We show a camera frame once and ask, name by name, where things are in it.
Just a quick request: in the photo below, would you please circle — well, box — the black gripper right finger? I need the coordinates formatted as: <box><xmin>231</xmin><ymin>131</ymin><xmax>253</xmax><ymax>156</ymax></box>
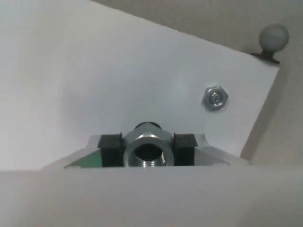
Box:
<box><xmin>172</xmin><ymin>132</ymin><xmax>231</xmax><ymax>166</ymax></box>

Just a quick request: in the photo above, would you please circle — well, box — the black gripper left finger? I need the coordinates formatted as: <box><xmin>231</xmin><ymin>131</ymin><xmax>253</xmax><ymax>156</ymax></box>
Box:
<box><xmin>63</xmin><ymin>133</ymin><xmax>124</xmax><ymax>168</ymax></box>

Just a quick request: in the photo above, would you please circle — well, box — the metal hex bolt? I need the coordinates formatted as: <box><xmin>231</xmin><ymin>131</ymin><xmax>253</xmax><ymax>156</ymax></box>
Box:
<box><xmin>121</xmin><ymin>121</ymin><xmax>177</xmax><ymax>168</ymax></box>

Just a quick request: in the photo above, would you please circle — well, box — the small metal hex nut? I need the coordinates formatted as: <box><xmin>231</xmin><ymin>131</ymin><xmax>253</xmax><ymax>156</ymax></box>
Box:
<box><xmin>200</xmin><ymin>85</ymin><xmax>229</xmax><ymax>111</ymax></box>

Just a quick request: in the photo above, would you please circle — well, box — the white task board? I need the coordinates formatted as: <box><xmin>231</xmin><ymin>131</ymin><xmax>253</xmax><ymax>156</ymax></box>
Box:
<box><xmin>0</xmin><ymin>0</ymin><xmax>281</xmax><ymax>172</ymax></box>

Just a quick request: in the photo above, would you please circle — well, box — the grey ball marker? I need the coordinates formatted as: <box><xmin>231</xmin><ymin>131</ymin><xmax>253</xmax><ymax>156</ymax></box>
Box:
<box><xmin>251</xmin><ymin>23</ymin><xmax>290</xmax><ymax>65</ymax></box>

